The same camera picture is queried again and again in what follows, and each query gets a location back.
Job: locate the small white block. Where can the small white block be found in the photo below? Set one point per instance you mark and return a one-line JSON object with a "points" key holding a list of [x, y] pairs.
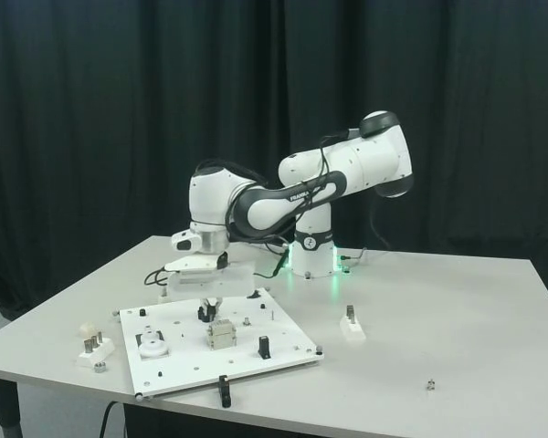
{"points": [[87, 330]]}

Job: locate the white large gear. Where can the white large gear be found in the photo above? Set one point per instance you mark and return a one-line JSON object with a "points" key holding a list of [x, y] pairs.
{"points": [[153, 352]]}

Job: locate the black panel under table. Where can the black panel under table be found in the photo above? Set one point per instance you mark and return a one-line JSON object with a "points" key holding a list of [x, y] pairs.
{"points": [[256, 424]]}

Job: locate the white task board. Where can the white task board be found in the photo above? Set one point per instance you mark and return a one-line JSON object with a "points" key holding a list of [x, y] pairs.
{"points": [[187, 365]]}

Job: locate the black table leg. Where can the black table leg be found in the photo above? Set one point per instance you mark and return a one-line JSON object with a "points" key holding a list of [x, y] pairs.
{"points": [[2, 406]]}

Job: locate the metal hex nut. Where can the metal hex nut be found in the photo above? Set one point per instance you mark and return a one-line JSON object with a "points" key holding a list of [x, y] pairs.
{"points": [[100, 366]]}

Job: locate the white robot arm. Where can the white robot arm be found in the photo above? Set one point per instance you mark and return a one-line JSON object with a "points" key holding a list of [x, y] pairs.
{"points": [[361, 164]]}

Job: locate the white round peg holder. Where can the white round peg holder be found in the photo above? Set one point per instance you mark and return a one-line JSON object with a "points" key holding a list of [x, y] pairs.
{"points": [[96, 358]]}

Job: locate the small metal bolt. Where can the small metal bolt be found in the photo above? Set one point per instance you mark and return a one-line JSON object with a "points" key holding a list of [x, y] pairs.
{"points": [[431, 384]]}

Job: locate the metal square peg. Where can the metal square peg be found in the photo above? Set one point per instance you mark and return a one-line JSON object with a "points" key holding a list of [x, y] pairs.
{"points": [[354, 317], [348, 313]]}

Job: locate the white square peg holder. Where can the white square peg holder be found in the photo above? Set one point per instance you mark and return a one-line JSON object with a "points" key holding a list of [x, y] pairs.
{"points": [[354, 330]]}

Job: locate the black curtain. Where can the black curtain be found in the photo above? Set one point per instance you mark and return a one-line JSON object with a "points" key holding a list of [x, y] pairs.
{"points": [[96, 114]]}

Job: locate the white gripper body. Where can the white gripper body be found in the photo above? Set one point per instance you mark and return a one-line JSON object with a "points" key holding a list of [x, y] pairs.
{"points": [[210, 285]]}

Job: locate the white medium gear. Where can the white medium gear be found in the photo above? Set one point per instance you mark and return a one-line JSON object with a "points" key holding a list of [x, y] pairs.
{"points": [[151, 339]]}

